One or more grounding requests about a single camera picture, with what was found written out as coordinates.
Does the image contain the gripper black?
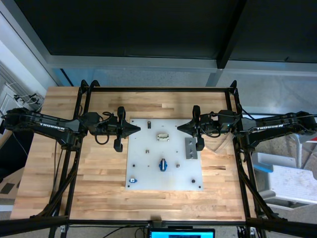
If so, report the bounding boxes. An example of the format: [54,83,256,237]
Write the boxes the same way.
[177,106,211,152]
[108,107,141,153]

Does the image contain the grey metal block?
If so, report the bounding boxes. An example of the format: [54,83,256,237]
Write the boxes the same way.
[185,137,198,160]

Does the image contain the blue round holder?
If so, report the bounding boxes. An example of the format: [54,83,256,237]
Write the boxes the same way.
[158,158,169,172]

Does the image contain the white mounting board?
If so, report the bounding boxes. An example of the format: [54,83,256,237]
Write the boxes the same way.
[125,118,204,191]

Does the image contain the black vertical pillar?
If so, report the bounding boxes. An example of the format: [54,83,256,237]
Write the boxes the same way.
[216,0,248,69]

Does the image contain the laptop screen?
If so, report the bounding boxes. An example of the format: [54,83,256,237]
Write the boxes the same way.
[148,228,215,238]

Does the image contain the white plastic step stool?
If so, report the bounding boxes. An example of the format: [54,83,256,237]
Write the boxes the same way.
[257,165,317,211]

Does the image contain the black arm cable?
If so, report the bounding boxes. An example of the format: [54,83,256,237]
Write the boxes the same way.
[202,111,223,138]
[95,112,112,145]

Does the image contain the black metal frame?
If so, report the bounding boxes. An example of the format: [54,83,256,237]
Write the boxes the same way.
[0,79,290,238]

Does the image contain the black table-level camera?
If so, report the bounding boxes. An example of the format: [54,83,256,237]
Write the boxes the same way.
[151,216,166,228]

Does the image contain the white cable bundle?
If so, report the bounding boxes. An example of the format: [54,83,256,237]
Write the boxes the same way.
[13,93,45,111]

